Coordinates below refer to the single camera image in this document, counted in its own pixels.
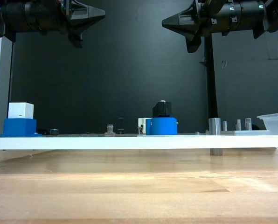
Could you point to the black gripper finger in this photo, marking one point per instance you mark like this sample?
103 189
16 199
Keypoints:
76 35
193 42
185 19
90 14

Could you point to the large steel cylinder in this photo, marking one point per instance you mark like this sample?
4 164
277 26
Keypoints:
214 127

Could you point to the medium steel cylinder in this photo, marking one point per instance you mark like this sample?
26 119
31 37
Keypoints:
224 126

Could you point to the thin steel cylinder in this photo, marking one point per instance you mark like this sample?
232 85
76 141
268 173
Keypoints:
238 124

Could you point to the blue round holder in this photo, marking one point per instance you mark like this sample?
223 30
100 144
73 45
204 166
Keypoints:
163 127

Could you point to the white cube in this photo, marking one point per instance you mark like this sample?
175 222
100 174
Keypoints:
20 110

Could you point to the square steel peg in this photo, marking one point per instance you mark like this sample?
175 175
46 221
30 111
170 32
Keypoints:
248 124

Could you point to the black knurled knob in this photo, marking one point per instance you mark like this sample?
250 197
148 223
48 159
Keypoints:
54 132

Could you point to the small metal gear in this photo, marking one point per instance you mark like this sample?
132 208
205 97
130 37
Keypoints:
110 129

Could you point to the small black block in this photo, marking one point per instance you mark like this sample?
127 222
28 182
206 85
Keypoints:
121 124

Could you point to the blue square holder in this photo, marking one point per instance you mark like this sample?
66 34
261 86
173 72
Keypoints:
17 127

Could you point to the white board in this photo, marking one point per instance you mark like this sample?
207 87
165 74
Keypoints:
106 142

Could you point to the clear plastic tub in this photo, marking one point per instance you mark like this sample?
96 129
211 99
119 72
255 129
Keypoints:
277 123

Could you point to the black frame post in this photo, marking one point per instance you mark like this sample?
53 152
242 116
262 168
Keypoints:
211 81

